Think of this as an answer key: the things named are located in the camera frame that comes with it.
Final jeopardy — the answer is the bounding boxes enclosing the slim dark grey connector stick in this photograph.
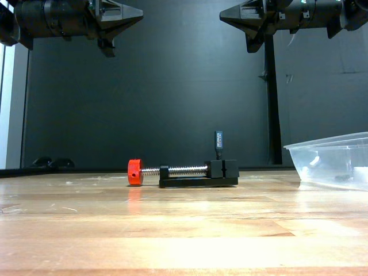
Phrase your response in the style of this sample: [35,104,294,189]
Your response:
[214,131,225,161]

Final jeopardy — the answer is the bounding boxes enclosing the black vise with orange knob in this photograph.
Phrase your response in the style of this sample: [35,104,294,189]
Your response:
[127,158,240,189]

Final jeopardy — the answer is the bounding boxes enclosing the clear plastic tub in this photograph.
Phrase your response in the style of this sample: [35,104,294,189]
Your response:
[283,131,368,193]

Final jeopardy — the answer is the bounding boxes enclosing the black upright post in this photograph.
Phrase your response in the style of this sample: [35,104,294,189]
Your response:
[258,36,284,165]

